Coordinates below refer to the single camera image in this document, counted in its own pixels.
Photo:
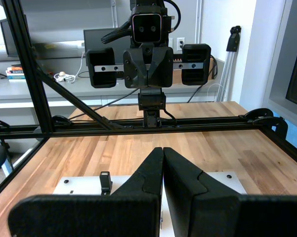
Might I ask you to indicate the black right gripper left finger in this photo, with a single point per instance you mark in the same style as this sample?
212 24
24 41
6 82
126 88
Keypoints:
89 214

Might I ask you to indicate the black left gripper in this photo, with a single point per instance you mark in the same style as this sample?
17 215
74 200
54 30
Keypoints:
103 84

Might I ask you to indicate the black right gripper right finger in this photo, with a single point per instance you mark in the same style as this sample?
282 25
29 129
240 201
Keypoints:
212 209

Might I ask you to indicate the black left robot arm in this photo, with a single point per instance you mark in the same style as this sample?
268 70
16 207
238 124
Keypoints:
152 98

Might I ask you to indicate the white board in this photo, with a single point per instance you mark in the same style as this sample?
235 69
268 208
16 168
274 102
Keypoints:
84 185

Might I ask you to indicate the black computer monitor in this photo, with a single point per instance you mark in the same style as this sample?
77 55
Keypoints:
94 39
7 37

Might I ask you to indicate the black and silver tripod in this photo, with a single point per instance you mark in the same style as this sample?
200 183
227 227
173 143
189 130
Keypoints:
233 39

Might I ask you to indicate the stack of books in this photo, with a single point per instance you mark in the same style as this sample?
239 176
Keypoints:
14 74

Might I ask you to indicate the white desk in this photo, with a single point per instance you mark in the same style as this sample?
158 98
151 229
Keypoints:
14 91

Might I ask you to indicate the black USB socket mount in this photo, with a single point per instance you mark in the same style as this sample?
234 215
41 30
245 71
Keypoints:
105 184

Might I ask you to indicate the white wall outlet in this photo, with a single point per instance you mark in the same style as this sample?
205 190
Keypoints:
180 44

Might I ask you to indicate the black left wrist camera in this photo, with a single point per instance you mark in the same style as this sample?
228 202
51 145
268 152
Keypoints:
147 28

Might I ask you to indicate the black aluminium frame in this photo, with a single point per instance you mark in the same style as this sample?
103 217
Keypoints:
30 74

